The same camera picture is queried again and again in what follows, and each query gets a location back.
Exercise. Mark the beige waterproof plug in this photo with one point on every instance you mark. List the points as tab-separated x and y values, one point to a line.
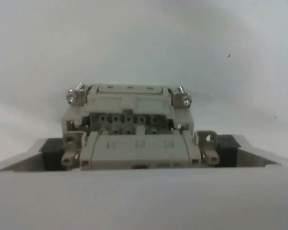
139	149

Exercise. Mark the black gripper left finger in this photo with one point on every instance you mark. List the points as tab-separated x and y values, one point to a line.
50	155

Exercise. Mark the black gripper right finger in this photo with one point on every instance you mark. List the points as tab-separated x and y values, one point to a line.
228	151

